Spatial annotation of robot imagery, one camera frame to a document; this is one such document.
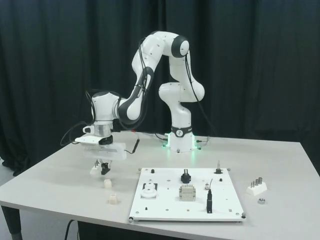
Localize black cable from shoulder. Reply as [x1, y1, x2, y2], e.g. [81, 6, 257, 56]
[184, 48, 217, 138]

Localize black cable under table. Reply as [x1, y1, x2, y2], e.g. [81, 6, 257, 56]
[65, 219, 79, 240]

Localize white peg holder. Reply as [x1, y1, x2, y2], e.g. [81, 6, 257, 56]
[245, 183, 268, 199]

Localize black cable loop at wrist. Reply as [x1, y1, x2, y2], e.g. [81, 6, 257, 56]
[60, 121, 88, 147]

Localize black table leg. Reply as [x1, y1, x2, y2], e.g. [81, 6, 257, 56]
[0, 205, 21, 240]

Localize grey connector with cable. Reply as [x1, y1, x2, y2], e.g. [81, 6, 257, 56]
[196, 135, 210, 146]

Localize white task board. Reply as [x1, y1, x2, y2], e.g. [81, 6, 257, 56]
[128, 166, 248, 223]

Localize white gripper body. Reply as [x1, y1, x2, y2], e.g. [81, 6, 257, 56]
[83, 141, 127, 161]

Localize black cable behind robot foot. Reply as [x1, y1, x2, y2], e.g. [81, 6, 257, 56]
[136, 131, 171, 142]

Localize black USB plug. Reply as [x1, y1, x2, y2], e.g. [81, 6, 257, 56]
[205, 190, 214, 214]

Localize black curtain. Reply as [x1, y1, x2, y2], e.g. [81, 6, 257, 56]
[0, 0, 320, 176]

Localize metal D-SUB socket block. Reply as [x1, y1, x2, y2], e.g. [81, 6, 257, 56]
[177, 185, 197, 202]

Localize white large gear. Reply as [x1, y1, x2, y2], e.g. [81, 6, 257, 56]
[140, 189, 158, 200]

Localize black cables along forearm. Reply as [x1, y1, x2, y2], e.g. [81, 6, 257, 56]
[136, 36, 151, 102]

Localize black waterproof plug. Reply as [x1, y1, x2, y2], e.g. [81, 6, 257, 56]
[180, 168, 192, 184]

